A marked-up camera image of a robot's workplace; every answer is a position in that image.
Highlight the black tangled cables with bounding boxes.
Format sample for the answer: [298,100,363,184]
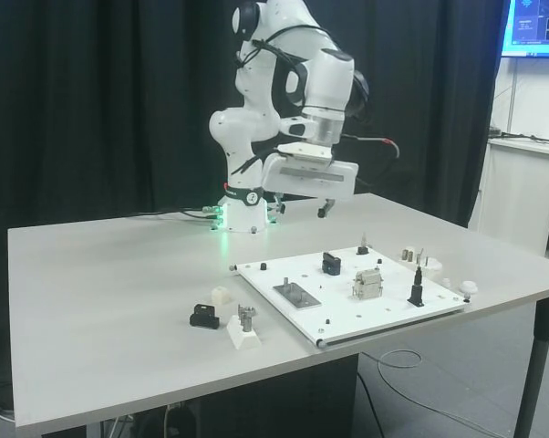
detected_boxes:
[486,127,549,150]

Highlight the silver flange ring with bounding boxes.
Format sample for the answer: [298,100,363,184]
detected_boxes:
[308,116,344,147]

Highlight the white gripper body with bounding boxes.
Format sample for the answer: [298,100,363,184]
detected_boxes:
[260,152,360,203]

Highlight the small white block holder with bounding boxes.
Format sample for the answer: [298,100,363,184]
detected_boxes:
[209,285,233,306]

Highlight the black cabinet under table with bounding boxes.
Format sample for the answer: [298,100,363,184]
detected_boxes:
[182,353,360,438]

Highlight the white task board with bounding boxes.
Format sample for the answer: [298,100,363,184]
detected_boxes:
[234,244,468,351]

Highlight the black curtains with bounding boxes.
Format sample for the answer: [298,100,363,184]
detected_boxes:
[0,0,515,398]

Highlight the grey floor cable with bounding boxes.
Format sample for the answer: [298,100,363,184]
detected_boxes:
[369,349,531,438]

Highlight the flat white mount plate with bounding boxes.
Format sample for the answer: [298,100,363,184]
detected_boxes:
[274,143,335,168]

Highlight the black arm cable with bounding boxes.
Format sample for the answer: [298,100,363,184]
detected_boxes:
[228,25,372,179]

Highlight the blue screen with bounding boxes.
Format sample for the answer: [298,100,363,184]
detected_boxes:
[501,0,549,59]

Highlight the black upright cable plug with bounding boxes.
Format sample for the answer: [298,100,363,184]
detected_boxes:
[406,268,427,308]

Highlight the small white camera box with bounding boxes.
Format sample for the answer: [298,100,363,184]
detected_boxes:
[281,116,319,141]

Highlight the white cabinet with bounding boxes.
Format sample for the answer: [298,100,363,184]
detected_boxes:
[477,131,549,264]

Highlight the beige waterproof plug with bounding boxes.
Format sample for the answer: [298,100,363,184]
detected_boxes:
[350,268,386,303]

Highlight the black table leg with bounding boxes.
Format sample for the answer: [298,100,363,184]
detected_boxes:
[514,294,549,438]

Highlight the black block connector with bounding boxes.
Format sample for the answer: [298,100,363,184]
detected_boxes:
[320,250,343,277]

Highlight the black base cables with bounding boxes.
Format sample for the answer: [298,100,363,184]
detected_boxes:
[135,205,225,229]

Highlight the black D-SUB plug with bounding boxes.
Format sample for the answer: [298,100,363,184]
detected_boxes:
[188,302,222,330]

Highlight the white peg holder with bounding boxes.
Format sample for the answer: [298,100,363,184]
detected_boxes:
[399,253,441,280]
[226,314,263,351]

